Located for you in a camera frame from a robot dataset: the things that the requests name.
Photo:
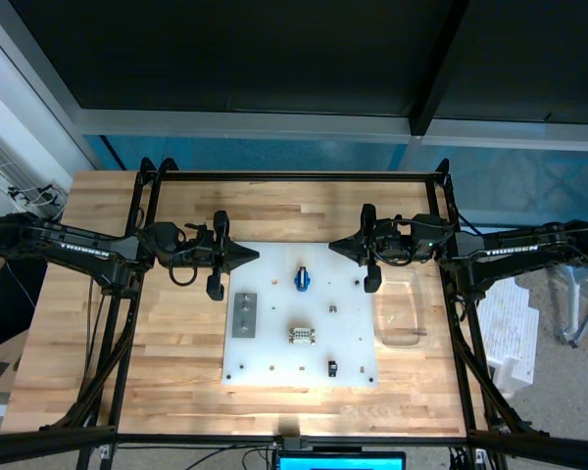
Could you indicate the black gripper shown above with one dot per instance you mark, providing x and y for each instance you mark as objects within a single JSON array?
[
  {"x": 372, "y": 279},
  {"x": 219, "y": 225}
]

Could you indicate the grey HAN10E connector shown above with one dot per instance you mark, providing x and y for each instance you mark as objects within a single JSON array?
[{"x": 302, "y": 337}]

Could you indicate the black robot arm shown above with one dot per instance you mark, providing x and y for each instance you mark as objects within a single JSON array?
[
  {"x": 514, "y": 250},
  {"x": 78, "y": 245}
]

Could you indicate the black connector housing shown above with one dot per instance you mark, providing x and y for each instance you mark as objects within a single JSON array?
[{"x": 332, "y": 368}]

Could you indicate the grey metal plate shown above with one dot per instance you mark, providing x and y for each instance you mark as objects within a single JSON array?
[{"x": 239, "y": 318}]

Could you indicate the blue plug holder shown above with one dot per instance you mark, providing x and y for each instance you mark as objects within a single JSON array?
[{"x": 301, "y": 289}]

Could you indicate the clear plastic tub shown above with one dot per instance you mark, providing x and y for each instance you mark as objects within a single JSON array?
[{"x": 397, "y": 313}]

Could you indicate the white task board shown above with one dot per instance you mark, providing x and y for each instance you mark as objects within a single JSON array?
[{"x": 274, "y": 343}]

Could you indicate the white foam tray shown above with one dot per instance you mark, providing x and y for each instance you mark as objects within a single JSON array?
[{"x": 509, "y": 333}]

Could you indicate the blue laptop screen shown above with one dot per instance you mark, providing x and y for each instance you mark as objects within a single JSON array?
[{"x": 340, "y": 464}]

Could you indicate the grey metal stool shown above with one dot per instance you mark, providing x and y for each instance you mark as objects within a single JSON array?
[{"x": 575, "y": 294}]

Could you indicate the brown cardboard box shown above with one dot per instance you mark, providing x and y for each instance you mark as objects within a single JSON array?
[{"x": 0, "y": 350}]

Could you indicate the black table camera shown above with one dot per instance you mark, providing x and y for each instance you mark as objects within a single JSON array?
[{"x": 291, "y": 442}]

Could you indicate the black wall post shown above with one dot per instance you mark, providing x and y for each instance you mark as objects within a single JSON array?
[{"x": 441, "y": 68}]

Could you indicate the black aluminium frame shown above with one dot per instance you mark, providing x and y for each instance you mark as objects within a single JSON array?
[{"x": 39, "y": 440}]

